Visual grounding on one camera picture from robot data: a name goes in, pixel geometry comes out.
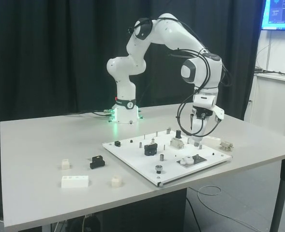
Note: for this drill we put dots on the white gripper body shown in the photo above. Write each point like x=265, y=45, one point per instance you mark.
x=199, y=128

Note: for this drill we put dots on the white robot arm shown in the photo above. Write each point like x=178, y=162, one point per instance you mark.
x=181, y=36

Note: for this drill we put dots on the white medium gear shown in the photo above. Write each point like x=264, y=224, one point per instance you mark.
x=188, y=160

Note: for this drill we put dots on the white small gear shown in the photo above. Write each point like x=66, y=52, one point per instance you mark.
x=181, y=162

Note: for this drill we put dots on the black USB plug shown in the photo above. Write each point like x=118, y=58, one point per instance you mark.
x=178, y=134

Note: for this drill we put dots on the round metal BNC plug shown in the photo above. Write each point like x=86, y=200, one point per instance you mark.
x=158, y=169

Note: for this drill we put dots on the white task board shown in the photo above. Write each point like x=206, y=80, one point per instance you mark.
x=132, y=157

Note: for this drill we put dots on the white cabinet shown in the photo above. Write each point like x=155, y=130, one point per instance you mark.
x=270, y=104

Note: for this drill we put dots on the small cream holder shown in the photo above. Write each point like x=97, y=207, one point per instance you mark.
x=116, y=181

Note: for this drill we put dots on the black D-SUB plug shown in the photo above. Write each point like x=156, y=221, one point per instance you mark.
x=97, y=162

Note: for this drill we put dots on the dark table leg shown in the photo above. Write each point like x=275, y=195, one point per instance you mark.
x=280, y=193

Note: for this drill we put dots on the long white holder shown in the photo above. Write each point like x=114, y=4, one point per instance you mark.
x=74, y=181

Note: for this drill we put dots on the small white holder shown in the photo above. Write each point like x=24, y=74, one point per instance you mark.
x=65, y=163

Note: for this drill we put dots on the blue screen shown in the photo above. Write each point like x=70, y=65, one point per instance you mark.
x=280, y=14

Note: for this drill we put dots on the black curtains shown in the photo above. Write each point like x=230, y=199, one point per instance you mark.
x=48, y=60

